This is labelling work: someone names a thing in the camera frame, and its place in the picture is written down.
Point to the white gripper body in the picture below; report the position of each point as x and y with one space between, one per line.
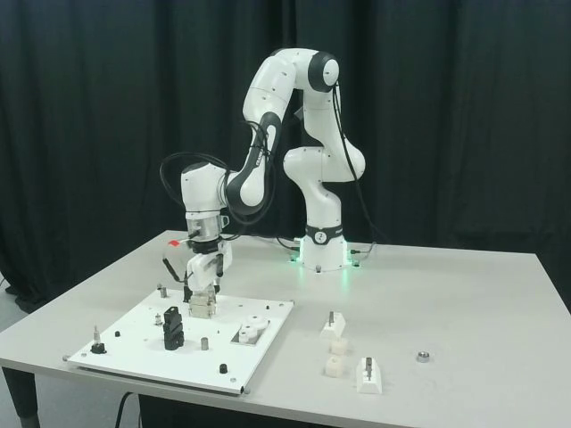
204 272

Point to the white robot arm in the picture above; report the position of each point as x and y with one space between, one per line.
321 209

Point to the white square peg holder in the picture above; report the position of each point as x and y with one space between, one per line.
332 329

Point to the white round peg holder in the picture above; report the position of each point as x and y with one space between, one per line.
369 381

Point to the tall black plug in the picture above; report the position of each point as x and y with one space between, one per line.
185 295

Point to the thin black rod, red tag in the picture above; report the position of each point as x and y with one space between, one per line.
174 243

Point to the black D-SUB plug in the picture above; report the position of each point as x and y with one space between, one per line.
173 330

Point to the white large gear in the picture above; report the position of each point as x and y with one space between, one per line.
257 322

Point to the white medium gear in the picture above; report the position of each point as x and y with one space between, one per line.
246 334

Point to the white task board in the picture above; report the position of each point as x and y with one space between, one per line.
134 352

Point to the metal BNC plug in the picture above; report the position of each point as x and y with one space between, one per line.
95 335

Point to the small white holder block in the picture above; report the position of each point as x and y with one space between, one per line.
338 347
334 366

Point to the black curtain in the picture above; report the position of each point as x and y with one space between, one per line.
89 89

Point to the black table leg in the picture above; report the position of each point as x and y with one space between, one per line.
20 397

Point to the short metal cylinder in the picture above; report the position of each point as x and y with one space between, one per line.
423 357

